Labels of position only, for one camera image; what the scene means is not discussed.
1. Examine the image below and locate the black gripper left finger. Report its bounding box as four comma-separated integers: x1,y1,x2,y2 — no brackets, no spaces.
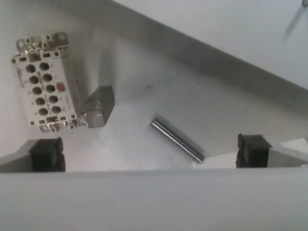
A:
0,137,66,173

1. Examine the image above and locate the metal square peg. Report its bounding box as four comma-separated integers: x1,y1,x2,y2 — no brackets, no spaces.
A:
84,85,115,129

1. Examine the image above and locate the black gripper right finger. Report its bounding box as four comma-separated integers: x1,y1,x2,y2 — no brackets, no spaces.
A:
236,133,308,169

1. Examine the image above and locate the thick metal round peg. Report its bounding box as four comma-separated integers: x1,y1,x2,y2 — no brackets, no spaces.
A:
150,116,205,164

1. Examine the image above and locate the white holder with holes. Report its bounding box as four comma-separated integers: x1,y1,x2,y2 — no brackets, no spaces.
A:
11,33,88,133

